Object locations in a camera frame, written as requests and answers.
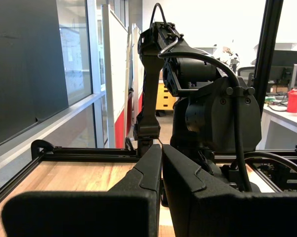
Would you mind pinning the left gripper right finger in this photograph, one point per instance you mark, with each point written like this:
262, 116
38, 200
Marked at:
224, 214

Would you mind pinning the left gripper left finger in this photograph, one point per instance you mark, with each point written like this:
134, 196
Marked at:
89, 214

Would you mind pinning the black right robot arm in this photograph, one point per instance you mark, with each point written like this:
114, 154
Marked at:
152, 86

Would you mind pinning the yellow drawer cabinet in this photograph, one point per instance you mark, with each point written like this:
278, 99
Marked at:
165, 98

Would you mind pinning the red plastic bin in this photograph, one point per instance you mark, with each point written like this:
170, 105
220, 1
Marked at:
295, 102

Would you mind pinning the white partition panel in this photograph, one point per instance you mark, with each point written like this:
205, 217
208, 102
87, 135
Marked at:
118, 74

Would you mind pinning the wide black monitor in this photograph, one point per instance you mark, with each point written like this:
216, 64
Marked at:
286, 58

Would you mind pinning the black aluminium frame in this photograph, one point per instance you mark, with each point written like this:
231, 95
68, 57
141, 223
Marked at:
89, 153

